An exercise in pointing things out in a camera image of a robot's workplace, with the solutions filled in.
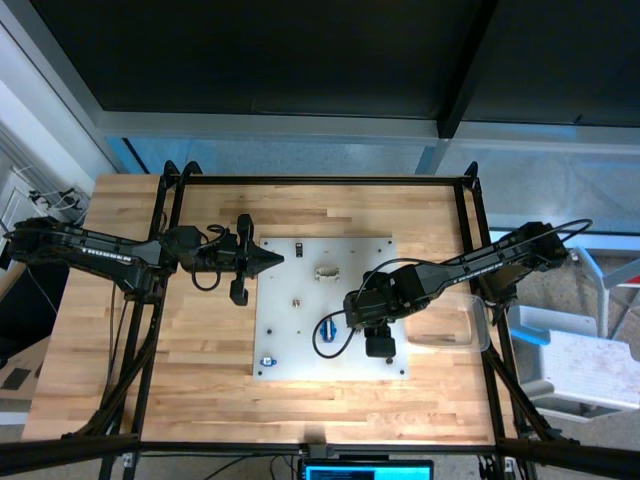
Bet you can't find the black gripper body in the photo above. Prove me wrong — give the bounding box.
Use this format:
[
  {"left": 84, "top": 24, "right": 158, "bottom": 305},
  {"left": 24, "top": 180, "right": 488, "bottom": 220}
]
[
  {"left": 343, "top": 287, "right": 406, "bottom": 331},
  {"left": 217, "top": 213, "right": 255, "bottom": 307}
]

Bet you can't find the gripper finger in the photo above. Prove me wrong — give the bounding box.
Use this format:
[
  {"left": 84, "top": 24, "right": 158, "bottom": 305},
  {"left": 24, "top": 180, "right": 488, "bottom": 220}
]
[
  {"left": 249, "top": 258, "right": 285, "bottom": 279},
  {"left": 249, "top": 238, "right": 285, "bottom": 260}
]

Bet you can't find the blue round holder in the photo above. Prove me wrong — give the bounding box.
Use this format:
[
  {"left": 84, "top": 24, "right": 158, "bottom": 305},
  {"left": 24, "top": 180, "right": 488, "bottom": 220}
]
[{"left": 317, "top": 315, "right": 341, "bottom": 345}]

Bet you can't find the clear plastic tub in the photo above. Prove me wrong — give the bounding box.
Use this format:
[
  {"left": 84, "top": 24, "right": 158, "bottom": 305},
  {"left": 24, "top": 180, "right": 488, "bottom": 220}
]
[{"left": 405, "top": 292, "right": 495, "bottom": 355}]

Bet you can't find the white task board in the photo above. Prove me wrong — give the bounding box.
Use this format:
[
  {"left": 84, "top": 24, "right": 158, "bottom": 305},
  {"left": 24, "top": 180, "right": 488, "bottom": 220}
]
[{"left": 254, "top": 235, "right": 412, "bottom": 383}]

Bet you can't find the laptop screen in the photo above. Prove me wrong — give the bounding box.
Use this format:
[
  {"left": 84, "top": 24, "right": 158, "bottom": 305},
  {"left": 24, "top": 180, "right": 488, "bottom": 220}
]
[{"left": 297, "top": 458, "right": 435, "bottom": 480}]

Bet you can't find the white plastic step stool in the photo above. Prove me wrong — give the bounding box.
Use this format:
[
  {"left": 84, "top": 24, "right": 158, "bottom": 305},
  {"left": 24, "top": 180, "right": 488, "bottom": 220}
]
[{"left": 509, "top": 303, "right": 640, "bottom": 422}]

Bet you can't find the grey metal stand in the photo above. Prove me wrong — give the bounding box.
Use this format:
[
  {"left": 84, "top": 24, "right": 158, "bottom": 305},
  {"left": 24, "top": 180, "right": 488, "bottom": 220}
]
[{"left": 569, "top": 247, "right": 640, "bottom": 341}]

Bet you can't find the brown cardboard box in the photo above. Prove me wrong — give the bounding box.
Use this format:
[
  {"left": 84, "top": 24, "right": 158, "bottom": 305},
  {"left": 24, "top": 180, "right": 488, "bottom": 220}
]
[{"left": 0, "top": 334, "right": 51, "bottom": 401}]

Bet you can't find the black room pillar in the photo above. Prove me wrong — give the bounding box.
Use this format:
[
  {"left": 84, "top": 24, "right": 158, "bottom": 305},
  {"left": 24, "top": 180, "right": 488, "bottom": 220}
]
[{"left": 436, "top": 0, "right": 501, "bottom": 140}]

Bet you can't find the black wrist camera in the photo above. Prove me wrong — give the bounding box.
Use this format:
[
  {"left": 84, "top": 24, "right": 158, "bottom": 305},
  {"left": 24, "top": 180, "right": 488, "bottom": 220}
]
[{"left": 364, "top": 328, "right": 397, "bottom": 359}]

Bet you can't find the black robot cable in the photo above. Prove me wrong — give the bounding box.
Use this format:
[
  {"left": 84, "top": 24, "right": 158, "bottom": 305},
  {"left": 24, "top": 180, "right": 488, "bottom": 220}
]
[
  {"left": 312, "top": 257, "right": 419, "bottom": 359},
  {"left": 191, "top": 223, "right": 225, "bottom": 293},
  {"left": 544, "top": 218, "right": 595, "bottom": 242}
]

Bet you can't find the small camera mount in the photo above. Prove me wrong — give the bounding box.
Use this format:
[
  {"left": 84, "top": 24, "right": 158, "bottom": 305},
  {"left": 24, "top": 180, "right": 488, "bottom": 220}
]
[{"left": 298, "top": 433, "right": 331, "bottom": 457}]

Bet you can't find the cable bundle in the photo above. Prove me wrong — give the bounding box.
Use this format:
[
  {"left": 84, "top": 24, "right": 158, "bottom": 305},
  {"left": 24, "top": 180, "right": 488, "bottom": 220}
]
[{"left": 27, "top": 187, "right": 86, "bottom": 214}]

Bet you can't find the black table frame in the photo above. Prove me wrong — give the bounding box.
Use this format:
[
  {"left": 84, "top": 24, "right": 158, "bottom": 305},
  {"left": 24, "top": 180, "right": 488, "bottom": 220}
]
[{"left": 0, "top": 159, "right": 640, "bottom": 480}]

